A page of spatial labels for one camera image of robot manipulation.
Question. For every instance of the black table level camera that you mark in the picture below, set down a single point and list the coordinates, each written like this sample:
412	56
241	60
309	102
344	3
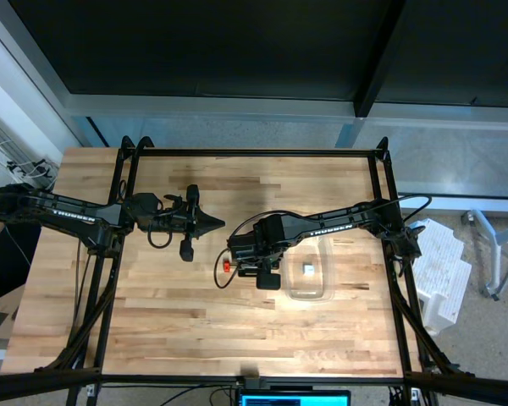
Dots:
250	380

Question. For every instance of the black aluminium frame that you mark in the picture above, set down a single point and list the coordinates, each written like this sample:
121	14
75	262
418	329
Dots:
254	153

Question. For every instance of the clear plastic tub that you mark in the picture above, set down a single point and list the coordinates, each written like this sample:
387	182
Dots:
309	287

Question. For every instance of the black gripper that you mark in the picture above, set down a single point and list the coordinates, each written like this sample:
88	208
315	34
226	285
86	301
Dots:
175	221
268	282

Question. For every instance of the grey metal stand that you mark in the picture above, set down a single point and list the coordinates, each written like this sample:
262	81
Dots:
496	254

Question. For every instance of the black wall post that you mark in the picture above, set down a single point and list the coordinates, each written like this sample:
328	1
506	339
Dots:
379	59

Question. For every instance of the cardboard box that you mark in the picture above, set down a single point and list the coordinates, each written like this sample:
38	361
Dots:
8	302

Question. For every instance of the black vise with orange knob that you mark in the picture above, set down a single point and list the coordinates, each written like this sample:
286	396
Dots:
227	265

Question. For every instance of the laptop screen with blue edge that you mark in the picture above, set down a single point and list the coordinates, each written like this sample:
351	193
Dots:
292	399

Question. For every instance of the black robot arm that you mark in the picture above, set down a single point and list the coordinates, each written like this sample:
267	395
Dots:
343	226
74	215

